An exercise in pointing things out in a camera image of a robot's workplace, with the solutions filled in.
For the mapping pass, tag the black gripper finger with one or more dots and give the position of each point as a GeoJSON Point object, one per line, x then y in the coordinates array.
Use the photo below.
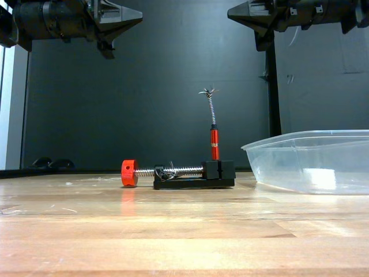
{"type": "Point", "coordinates": [261, 26]}
{"type": "Point", "coordinates": [259, 10]}
{"type": "Point", "coordinates": [111, 30]}
{"type": "Point", "coordinates": [127, 14]}

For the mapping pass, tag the clear plastic tub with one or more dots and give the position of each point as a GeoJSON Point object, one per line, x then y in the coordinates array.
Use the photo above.
{"type": "Point", "coordinates": [274, 167]}

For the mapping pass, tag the red-knobbed steel clamp screw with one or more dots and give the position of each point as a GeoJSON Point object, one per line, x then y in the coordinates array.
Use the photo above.
{"type": "Point", "coordinates": [128, 173]}

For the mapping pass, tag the black clamp fixture base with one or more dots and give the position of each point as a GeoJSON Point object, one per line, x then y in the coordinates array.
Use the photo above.
{"type": "Point", "coordinates": [225, 170]}

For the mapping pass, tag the black aluminium table frame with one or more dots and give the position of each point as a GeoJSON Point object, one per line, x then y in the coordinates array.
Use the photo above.
{"type": "Point", "coordinates": [275, 115]}

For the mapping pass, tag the black curved frame bracket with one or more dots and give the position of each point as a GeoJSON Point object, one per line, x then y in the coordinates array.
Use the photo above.
{"type": "Point", "coordinates": [62, 163]}
{"type": "Point", "coordinates": [41, 162]}

